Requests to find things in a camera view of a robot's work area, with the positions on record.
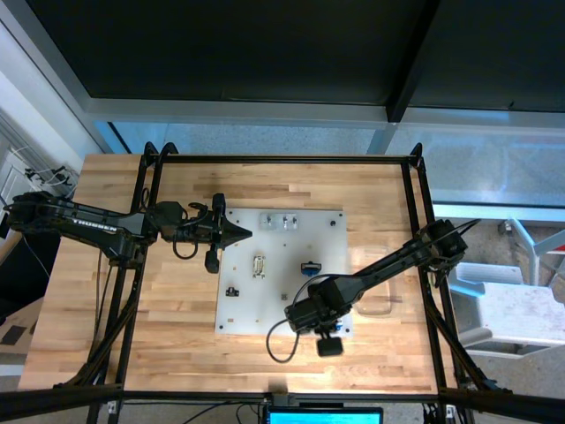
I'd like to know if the clear plastic tub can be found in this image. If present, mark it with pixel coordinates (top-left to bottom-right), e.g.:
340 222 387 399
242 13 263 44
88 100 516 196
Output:
350 245 397 318

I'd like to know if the white board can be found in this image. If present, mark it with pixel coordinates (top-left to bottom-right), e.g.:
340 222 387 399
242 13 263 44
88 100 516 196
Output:
215 208 354 337

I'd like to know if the laptop screen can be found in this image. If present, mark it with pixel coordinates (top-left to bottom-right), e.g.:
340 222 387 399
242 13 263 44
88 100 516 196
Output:
263 406 384 424

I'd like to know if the white plastic stool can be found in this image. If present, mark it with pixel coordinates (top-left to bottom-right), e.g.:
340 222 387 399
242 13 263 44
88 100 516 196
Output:
449 261 565 360

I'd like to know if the grey metal stand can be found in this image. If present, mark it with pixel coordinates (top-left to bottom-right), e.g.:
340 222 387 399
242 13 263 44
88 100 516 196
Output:
497 216 565 286

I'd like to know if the flat cardboard box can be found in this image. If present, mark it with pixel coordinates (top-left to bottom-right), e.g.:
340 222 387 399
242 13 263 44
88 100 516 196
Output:
0 296 45 354

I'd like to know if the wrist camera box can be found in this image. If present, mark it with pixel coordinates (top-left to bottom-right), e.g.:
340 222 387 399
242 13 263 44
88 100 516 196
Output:
317 337 344 358

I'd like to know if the black arm loop cable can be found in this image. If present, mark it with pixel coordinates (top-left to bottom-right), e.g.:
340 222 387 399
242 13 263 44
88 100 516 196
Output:
171 236 199 261

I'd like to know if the small grey camera box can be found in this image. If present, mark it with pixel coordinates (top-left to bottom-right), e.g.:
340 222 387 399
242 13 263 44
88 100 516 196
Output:
269 388 296 407

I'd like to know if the black aluminium frame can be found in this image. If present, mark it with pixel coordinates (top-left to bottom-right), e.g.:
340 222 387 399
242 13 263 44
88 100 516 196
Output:
0 140 565 424

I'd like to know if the black and white cable tangle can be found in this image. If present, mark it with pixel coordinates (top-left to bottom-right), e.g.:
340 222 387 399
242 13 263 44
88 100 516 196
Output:
24 165 76 189

